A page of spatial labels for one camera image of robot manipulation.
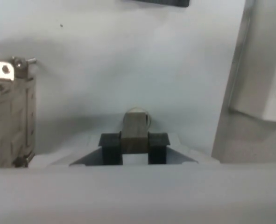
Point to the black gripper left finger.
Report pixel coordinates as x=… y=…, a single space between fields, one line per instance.
x=109 y=149

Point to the white task board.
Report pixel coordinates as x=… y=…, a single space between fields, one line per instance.
x=128 y=58

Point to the metal square peg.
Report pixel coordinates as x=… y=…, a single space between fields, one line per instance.
x=134 y=130

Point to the beige connector block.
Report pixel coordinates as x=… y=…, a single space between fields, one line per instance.
x=9 y=112

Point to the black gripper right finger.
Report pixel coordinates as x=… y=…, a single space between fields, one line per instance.
x=157 y=149

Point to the white round peg holder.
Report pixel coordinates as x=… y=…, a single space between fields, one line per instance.
x=263 y=93

